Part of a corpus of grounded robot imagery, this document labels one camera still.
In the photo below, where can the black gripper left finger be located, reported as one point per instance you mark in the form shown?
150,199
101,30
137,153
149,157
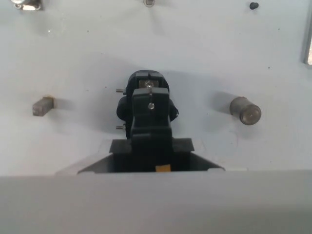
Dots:
120,158

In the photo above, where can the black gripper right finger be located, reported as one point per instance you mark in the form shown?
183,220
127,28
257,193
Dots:
183,158

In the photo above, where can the black D-SUB plug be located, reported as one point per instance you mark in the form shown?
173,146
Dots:
151,117

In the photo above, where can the metal round peg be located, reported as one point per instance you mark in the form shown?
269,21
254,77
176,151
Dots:
247,111

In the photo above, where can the metal square peg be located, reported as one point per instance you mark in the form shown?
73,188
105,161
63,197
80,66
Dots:
42,105

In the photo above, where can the white task board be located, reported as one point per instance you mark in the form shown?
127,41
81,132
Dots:
97,48

